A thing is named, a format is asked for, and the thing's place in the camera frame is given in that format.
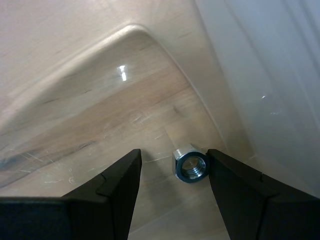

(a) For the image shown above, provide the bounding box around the white board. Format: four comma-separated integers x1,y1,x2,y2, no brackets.
194,0,320,181

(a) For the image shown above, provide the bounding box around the silver M12 hex nut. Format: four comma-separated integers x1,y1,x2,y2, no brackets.
171,143,210,184

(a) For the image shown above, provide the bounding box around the clear plastic tub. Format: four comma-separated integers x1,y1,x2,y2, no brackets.
0,0,320,240

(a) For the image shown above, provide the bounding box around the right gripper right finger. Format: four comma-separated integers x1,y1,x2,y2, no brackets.
207,149,320,240

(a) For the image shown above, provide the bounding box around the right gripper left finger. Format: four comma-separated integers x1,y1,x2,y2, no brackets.
0,149,143,240

